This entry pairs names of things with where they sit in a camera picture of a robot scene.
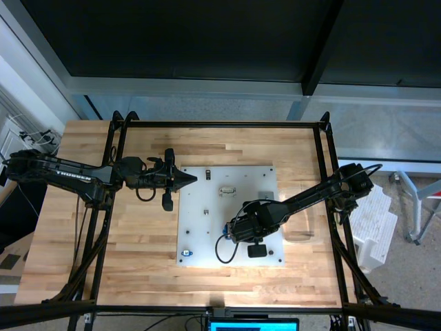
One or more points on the blue flanged holder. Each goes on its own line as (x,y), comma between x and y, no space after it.
(182,254)

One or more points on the grey metal stand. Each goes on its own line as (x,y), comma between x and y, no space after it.
(417,220)

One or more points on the black room pillar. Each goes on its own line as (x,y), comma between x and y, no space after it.
(318,69)

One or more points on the black rocker switch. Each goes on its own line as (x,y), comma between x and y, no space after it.
(207,174)

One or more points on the small black table camera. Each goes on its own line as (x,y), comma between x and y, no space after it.
(218,312)

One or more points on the screen with blue edge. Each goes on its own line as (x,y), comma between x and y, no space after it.
(251,325)

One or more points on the brown cardboard box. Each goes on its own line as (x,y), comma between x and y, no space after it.
(20,246)

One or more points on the white task board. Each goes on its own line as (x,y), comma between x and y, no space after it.
(196,220)

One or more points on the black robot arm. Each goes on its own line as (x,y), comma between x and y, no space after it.
(74,176)
(310,193)

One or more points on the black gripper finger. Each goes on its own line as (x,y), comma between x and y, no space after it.
(183,181)
(183,175)

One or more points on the grey metal plate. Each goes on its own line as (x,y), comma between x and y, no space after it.
(270,193)

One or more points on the black equipment case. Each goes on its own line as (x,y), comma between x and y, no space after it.
(13,213)

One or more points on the beige connector housing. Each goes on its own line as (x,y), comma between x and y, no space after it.
(227,192)

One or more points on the black metal frame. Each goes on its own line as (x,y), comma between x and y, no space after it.
(34,315)

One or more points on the white stepped plastic block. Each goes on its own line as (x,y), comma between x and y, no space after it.
(375,220)

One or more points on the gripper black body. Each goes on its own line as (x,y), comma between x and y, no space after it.
(256,251)
(169,179)

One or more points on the clear plastic tub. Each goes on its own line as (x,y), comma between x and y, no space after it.
(303,224)

